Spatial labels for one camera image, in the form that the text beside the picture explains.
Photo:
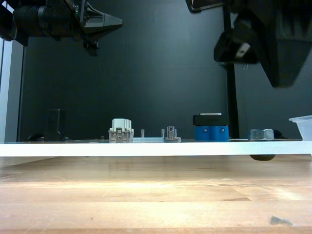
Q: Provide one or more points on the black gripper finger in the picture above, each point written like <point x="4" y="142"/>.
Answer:
<point x="282" y="48"/>
<point x="104" y="22"/>

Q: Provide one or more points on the silver hex nut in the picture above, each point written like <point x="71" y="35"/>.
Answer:
<point x="259" y="134"/>

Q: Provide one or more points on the clear plastic tub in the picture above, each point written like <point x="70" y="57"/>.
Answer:
<point x="303" y="126"/>

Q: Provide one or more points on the blue holder with connector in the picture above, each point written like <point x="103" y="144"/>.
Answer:
<point x="210" y="132"/>

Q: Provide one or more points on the small metal connector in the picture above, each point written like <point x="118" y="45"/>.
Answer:
<point x="171" y="134"/>

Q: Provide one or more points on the grey connector housing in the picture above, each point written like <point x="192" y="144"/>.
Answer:
<point x="120" y="131"/>

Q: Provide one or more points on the black threaded bolt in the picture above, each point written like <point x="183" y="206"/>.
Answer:
<point x="262" y="158"/>

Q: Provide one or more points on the white board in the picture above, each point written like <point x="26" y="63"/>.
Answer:
<point x="146" y="148"/>

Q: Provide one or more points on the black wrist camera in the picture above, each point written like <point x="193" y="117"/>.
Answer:
<point x="207" y="5"/>

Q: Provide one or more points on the black aluminium frame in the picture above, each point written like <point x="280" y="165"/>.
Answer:
<point x="231" y="97"/>

